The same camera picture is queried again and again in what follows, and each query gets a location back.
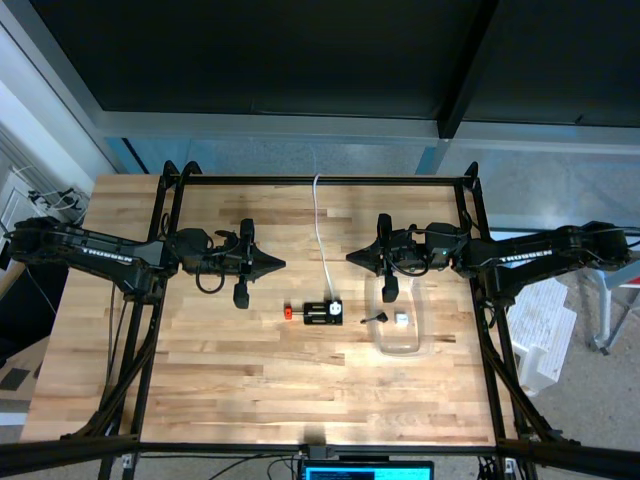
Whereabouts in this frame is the cardboard box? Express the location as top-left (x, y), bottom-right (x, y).
top-left (0, 334), bottom-right (51, 401)

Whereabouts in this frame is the grey metal stand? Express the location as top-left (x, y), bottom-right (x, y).
top-left (564, 247), bottom-right (640, 357)

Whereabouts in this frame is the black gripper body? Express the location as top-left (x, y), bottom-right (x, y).
top-left (376, 213), bottom-right (427, 305)
top-left (212, 218), bottom-right (257, 310)

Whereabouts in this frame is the black metal frame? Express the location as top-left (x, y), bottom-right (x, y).
top-left (0, 159), bottom-right (640, 480)

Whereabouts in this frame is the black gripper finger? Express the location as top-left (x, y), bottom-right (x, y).
top-left (345, 238), bottom-right (380, 260)
top-left (345, 257), bottom-right (380, 276)
top-left (253, 263), bottom-right (287, 285)
top-left (253, 243), bottom-right (287, 265)

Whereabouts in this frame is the screen with blue edge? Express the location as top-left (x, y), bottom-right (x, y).
top-left (299, 460), bottom-right (435, 480)

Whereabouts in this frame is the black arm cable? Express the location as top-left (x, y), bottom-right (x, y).
top-left (392, 223), bottom-right (434, 279)
top-left (193, 259), bottom-right (225, 295)

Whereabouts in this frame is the white power cord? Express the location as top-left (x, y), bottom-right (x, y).
top-left (311, 172), bottom-right (339, 303)

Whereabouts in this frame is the clear plastic container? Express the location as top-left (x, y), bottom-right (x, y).
top-left (368, 277), bottom-right (432, 359)

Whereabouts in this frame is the black and white cable bundle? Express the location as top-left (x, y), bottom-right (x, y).
top-left (27, 187), bottom-right (84, 212)

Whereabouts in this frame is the black vise with orange knob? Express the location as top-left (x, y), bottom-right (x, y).
top-left (283, 299), bottom-right (346, 327)

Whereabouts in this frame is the black cabinet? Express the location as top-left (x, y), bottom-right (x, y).
top-left (0, 259), bottom-right (69, 361)

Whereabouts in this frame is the white foam block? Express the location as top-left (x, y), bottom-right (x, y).
top-left (505, 279), bottom-right (577, 399)

